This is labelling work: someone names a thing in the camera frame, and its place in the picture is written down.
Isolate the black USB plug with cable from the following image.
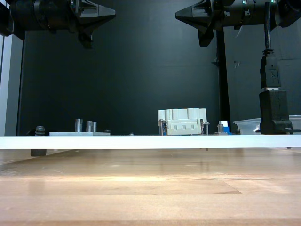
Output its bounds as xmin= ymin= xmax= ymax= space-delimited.
xmin=260 ymin=1 xmax=282 ymax=91

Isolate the beige multi-pin connector housing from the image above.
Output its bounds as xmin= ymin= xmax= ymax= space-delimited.
xmin=158 ymin=108 xmax=207 ymax=136

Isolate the black USB socket housing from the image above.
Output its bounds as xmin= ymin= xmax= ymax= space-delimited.
xmin=255 ymin=90 xmax=301 ymax=135

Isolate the blue white terminal block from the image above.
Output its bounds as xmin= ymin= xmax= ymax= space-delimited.
xmin=218 ymin=120 xmax=230 ymax=135

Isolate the grey aluminium plate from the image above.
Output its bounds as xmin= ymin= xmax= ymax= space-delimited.
xmin=48 ymin=131 xmax=111 ymax=137

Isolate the clear plastic tub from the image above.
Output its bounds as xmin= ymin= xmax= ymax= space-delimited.
xmin=233 ymin=114 xmax=301 ymax=136

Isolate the black threaded foot screw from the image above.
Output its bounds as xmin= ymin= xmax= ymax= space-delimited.
xmin=30 ymin=125 xmax=47 ymax=157

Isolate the white task board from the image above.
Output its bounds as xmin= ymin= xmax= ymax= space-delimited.
xmin=0 ymin=134 xmax=301 ymax=150

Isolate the black aluminium frame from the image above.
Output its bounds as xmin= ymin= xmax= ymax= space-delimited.
xmin=211 ymin=29 xmax=231 ymax=136

